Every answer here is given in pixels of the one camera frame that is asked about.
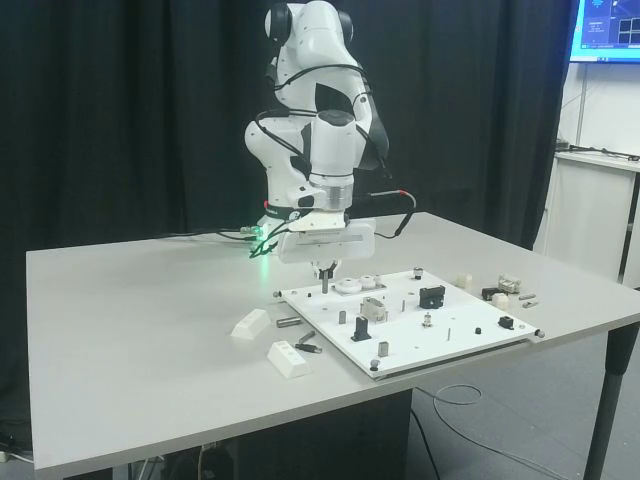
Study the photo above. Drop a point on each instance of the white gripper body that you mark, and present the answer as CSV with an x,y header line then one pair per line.
x,y
350,245

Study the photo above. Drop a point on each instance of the metal round peg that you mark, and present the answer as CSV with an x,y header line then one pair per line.
x,y
287,321
325,285

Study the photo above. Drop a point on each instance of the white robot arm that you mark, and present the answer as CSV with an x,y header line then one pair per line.
x,y
295,150

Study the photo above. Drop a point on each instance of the white peg holder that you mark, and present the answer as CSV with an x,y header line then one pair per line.
x,y
250,326
289,357

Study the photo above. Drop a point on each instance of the white large gear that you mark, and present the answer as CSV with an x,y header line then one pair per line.
x,y
348,286

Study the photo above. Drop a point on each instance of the white medium gear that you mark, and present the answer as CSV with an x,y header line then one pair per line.
x,y
369,281

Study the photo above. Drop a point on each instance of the black bolt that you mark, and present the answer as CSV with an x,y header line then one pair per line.
x,y
308,345

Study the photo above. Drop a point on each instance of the white task board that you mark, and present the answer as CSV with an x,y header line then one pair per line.
x,y
400,320

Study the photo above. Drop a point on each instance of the metal BNC plug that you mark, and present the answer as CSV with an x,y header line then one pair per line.
x,y
427,320

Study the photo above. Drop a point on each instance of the white plug holder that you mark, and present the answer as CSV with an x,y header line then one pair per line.
x,y
499,300
464,279

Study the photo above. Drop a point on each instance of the black Ethernet plug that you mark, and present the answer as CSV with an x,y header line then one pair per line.
x,y
488,292

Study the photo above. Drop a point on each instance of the grey D-SUB plug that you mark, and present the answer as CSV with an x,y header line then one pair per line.
x,y
508,285

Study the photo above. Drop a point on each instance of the white cabinet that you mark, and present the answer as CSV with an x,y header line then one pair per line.
x,y
590,215

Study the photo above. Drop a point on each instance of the black curtain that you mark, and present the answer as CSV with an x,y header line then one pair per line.
x,y
125,115

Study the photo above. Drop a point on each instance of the black table leg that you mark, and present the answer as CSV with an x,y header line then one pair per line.
x,y
607,400

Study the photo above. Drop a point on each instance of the blue screen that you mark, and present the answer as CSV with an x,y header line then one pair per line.
x,y
607,30

